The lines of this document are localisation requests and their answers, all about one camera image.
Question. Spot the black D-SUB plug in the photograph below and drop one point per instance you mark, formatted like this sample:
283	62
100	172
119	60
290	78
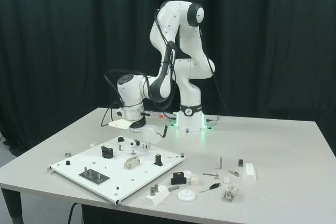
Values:
179	178

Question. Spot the tall metal square peg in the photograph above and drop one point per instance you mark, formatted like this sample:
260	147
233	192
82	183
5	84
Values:
221	163

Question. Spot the small white holder block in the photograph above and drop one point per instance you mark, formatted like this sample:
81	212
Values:
195	179

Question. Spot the white peg holder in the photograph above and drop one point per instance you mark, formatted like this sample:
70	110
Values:
158	197

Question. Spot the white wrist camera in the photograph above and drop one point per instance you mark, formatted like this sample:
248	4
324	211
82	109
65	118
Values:
119	113

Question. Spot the dark table leg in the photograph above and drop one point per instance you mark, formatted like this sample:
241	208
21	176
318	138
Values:
11	205

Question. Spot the thick metal round peg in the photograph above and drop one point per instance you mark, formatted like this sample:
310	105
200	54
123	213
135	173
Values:
157	188
152	191

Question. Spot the grey USB plug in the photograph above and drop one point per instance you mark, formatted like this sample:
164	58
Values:
233	173

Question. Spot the white large gear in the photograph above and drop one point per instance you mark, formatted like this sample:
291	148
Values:
186	196

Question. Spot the white task board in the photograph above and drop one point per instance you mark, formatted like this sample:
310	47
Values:
86	161

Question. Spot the white holder with holes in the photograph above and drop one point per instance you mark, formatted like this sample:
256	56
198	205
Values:
249	172

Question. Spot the short metal peg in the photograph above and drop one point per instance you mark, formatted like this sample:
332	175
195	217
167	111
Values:
173	188

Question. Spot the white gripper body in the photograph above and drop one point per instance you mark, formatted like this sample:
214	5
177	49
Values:
151	134

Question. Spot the small black plug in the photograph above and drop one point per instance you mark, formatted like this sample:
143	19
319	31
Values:
240	162

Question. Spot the white medium gear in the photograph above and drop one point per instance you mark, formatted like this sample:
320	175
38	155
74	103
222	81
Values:
187	173

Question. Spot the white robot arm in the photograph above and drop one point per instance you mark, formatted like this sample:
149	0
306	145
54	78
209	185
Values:
189	90

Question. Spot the white flat mounting plate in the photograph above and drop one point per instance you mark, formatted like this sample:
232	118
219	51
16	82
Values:
119	124

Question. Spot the black curtain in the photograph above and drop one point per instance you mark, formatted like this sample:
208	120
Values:
52	24

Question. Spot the metal bolt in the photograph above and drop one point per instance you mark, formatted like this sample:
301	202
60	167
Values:
210	175

